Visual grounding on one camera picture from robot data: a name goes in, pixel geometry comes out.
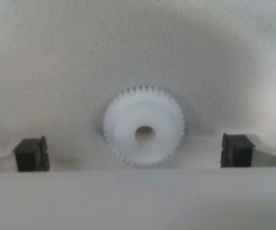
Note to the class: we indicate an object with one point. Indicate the white medium gear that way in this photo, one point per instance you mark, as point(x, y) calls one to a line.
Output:
point(126, 119)

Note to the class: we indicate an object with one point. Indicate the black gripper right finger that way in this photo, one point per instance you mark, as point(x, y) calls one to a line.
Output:
point(236, 151)

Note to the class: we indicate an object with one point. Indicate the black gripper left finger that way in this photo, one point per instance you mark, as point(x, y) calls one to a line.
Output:
point(30, 155)

